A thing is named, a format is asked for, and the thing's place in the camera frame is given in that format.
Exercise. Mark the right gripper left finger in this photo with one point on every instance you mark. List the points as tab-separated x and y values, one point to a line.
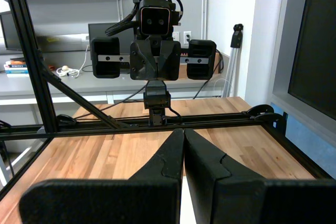
118	200

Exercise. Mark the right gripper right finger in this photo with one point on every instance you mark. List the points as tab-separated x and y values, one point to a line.
249	203

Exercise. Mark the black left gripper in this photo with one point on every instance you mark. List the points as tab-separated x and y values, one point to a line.
105	48

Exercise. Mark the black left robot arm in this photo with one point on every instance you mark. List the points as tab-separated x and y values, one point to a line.
156	100

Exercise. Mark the white task board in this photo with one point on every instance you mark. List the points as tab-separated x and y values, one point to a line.
187	203

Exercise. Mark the black computer monitor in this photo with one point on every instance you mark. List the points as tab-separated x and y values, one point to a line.
10	32
95	31

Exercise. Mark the grey tripod with black head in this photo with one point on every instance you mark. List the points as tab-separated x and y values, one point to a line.
234	58

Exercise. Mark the grey office desk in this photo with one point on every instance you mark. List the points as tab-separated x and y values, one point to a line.
26	85

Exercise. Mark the stack of books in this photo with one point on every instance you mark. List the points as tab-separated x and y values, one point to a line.
15	70

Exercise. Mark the white wall outlet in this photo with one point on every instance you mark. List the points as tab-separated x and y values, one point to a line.
187	37
175	37

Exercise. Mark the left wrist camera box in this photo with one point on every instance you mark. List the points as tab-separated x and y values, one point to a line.
155	22

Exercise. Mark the black aluminium frame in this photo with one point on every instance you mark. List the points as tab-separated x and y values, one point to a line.
26	37

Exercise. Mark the dark window with aluminium frame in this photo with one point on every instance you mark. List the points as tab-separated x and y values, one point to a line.
315	51

